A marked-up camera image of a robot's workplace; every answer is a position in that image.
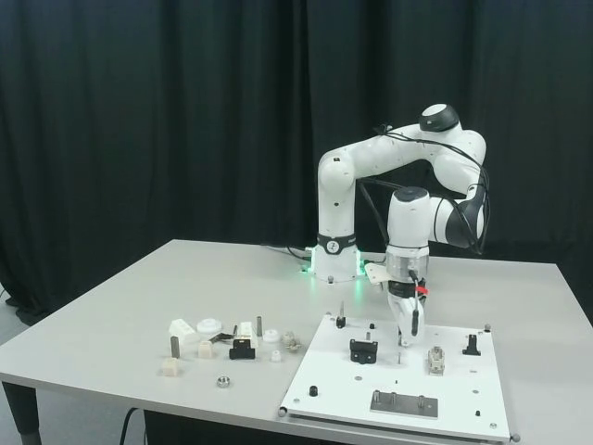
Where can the thin black rod red tag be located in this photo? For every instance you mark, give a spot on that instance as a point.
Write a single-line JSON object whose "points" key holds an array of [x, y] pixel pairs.
{"points": [[415, 320]]}

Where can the black D-SUB plug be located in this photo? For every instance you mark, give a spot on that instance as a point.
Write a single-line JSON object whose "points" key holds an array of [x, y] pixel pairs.
{"points": [[242, 352]]}

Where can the black curtain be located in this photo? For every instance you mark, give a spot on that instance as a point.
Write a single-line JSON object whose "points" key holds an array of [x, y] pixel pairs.
{"points": [[139, 116]]}

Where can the tall white holder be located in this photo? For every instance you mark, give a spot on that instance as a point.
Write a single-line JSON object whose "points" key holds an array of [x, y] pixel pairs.
{"points": [[245, 330]]}

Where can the metal waterproof plug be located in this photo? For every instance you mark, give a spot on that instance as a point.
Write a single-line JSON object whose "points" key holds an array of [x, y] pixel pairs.
{"points": [[292, 342]]}

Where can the small black plug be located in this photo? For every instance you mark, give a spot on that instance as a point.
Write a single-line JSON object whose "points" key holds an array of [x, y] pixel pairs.
{"points": [[218, 338]]}

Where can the white medium gear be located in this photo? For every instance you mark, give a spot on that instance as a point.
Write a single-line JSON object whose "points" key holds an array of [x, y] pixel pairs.
{"points": [[270, 336]]}

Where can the white large gear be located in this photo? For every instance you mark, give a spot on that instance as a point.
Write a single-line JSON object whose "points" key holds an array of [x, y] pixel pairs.
{"points": [[208, 326]]}

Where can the small white cube holder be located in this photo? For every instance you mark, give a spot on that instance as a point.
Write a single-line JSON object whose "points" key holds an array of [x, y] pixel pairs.
{"points": [[205, 348]]}

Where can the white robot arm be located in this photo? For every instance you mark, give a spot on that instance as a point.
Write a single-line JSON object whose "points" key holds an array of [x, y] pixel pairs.
{"points": [[366, 150]]}

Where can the metal round peg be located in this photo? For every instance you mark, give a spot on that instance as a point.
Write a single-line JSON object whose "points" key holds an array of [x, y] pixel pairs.
{"points": [[258, 326]]}

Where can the metal nut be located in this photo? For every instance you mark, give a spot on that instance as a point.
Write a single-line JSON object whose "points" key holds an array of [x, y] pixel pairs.
{"points": [[223, 381]]}

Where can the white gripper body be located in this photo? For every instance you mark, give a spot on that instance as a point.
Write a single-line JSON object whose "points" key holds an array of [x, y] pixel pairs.
{"points": [[403, 315]]}

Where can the white small gear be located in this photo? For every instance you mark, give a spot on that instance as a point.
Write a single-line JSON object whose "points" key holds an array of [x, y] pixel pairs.
{"points": [[275, 356]]}

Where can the white rectangular holder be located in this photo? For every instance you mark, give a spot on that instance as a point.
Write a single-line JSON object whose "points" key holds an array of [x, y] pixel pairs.
{"points": [[181, 331]]}

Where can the white task board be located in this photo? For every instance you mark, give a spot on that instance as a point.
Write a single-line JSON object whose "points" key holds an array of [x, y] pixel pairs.
{"points": [[398, 375]]}

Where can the metal BNC plug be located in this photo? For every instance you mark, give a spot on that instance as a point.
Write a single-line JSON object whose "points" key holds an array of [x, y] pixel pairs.
{"points": [[403, 343]]}

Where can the dark table leg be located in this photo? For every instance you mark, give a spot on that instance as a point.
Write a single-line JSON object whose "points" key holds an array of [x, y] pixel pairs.
{"points": [[21, 410]]}

